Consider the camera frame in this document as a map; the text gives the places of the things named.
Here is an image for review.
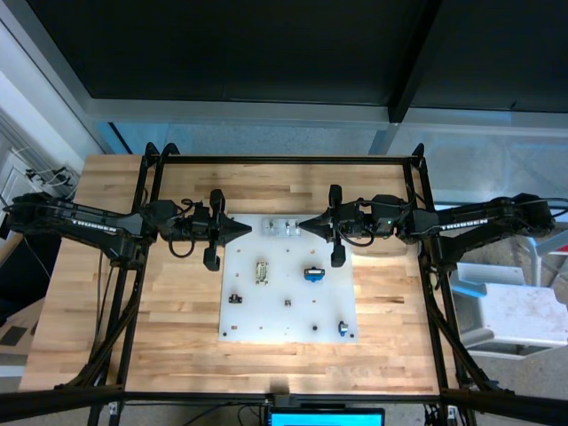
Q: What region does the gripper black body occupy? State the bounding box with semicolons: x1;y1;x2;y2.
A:
190;189;233;272
327;185;372;269

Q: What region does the clear acrylic block with screws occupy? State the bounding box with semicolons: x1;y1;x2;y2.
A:
264;217;304;238

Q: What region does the clear plastic tub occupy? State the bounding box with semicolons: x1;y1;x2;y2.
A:
350;212;421;260

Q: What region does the white plastic board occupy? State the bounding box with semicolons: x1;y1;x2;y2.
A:
217;213;359;343

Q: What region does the screen with blue display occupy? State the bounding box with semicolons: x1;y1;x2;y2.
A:
264;407;386;426

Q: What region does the white plastic bin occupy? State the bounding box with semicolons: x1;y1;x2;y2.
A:
451;261;568;359

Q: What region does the cardboard box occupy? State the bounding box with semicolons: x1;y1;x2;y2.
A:
0;296;46;356

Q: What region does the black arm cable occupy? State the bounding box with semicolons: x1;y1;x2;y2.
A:
167;238;197;260
335;224;377;248

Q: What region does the black metal frame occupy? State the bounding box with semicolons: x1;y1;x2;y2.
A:
0;141;568;426

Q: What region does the black upright post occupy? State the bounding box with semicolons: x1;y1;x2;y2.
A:
388;0;445;124

